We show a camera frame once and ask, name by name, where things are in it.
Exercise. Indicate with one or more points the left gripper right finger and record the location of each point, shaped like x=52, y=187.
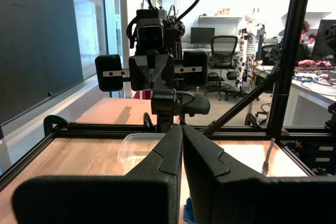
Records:
x=249, y=200

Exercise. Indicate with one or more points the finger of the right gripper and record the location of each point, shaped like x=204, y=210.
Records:
x=165, y=74
x=140, y=77

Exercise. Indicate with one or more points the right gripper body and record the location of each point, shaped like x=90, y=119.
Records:
x=109, y=82

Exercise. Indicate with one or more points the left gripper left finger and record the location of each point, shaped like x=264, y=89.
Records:
x=105, y=200

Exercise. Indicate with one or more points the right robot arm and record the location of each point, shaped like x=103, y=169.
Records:
x=165, y=108

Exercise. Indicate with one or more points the clear plastic container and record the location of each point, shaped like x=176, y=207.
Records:
x=132, y=150

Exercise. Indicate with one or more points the computer monitor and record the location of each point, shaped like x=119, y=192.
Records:
x=202, y=35

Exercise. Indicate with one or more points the black mesh office chair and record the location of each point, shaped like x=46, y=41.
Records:
x=223, y=51

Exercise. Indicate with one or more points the blue socket block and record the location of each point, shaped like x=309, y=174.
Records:
x=187, y=212

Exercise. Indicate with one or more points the white robot on stand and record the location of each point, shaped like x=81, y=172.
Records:
x=248, y=48

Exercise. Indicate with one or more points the white desk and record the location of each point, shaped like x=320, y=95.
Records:
x=312, y=90

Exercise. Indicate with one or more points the person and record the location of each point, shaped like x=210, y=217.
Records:
x=313, y=37
x=304, y=51

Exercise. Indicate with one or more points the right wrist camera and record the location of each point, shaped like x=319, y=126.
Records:
x=150, y=36

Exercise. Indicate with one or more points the black frame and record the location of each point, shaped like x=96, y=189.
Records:
x=295, y=37

